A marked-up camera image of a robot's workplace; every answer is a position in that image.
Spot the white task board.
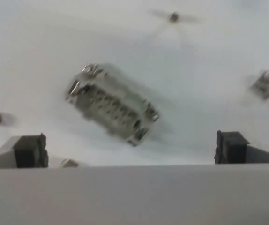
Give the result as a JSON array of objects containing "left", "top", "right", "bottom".
[{"left": 0, "top": 0, "right": 269, "bottom": 168}]

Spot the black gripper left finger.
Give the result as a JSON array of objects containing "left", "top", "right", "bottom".
[{"left": 0, "top": 133, "right": 49, "bottom": 169}]

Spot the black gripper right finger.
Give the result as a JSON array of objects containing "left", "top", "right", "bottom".
[{"left": 215, "top": 130, "right": 269, "bottom": 165}]

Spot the metal square peg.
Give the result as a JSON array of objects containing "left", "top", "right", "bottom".
[{"left": 59, "top": 158, "right": 79, "bottom": 168}]

